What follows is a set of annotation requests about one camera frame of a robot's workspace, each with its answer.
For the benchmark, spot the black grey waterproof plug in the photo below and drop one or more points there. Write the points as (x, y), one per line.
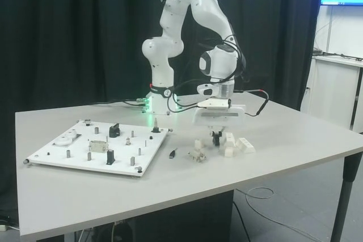
(155, 127)

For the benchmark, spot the white medium gear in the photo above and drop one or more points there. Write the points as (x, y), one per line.
(72, 134)

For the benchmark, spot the black Ethernet plug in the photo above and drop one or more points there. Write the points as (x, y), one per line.
(114, 131)

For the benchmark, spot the white small gear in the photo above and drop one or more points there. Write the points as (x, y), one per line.
(198, 143)

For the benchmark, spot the metal bolt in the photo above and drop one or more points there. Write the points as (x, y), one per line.
(87, 122)

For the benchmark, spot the black curtain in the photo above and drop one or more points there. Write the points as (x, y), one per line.
(85, 40)

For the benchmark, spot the white large gear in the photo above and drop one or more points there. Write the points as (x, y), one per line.
(63, 141)

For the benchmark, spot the metal BNC plug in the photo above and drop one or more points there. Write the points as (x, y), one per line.
(128, 141)

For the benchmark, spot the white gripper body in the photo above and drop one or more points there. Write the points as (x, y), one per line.
(218, 117)

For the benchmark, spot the long white holder block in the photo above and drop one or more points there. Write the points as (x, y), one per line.
(246, 145)

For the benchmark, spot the dark grey table leg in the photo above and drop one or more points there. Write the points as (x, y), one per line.
(344, 196)

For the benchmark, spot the white task board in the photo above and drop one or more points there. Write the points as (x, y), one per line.
(85, 165)

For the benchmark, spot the white power strip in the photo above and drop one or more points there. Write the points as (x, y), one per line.
(3, 228)

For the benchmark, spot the black USB socket block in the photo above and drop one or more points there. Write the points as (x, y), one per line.
(110, 157)

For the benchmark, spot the white cabinet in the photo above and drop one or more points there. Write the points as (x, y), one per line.
(334, 91)

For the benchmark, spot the black D-SUB plug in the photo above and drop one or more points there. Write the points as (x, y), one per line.
(216, 139)

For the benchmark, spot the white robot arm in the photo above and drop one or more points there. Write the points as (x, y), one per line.
(170, 55)

